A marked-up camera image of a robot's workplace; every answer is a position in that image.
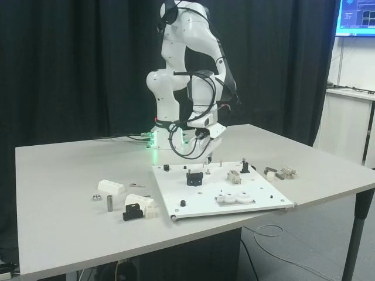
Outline white power strip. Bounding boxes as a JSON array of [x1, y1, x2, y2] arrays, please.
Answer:
[[0, 262, 19, 278]]

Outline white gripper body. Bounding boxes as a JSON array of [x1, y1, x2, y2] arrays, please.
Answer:
[[188, 135, 223, 161]]

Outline black D-SUB plug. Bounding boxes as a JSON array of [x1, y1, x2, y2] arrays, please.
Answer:
[[122, 203, 145, 222]]

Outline black curtains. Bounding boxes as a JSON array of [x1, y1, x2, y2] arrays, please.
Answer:
[[0, 0, 342, 264]]

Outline grey floor cable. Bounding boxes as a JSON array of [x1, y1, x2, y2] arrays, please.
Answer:
[[240, 223, 294, 281]]

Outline white long holder block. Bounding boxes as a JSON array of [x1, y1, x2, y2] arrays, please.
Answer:
[[97, 179, 128, 195], [125, 193, 156, 209]]

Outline white cabinet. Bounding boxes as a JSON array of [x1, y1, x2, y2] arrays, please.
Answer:
[[314, 86, 375, 171]]

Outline blue screen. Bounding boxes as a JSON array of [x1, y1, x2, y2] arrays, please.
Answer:
[[333, 0, 375, 38]]

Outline black box under table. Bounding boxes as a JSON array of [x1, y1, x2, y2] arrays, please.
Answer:
[[76, 227, 244, 281]]

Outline white task board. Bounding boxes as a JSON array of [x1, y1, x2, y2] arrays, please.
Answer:
[[152, 160, 295, 224]]

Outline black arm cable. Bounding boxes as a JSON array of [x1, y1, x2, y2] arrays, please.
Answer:
[[169, 70, 219, 159]]

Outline small white holder cube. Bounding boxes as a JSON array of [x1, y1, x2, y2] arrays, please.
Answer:
[[143, 205, 159, 219]]

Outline black table leg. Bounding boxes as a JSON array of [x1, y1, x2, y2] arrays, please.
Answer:
[[342, 183, 375, 281]]

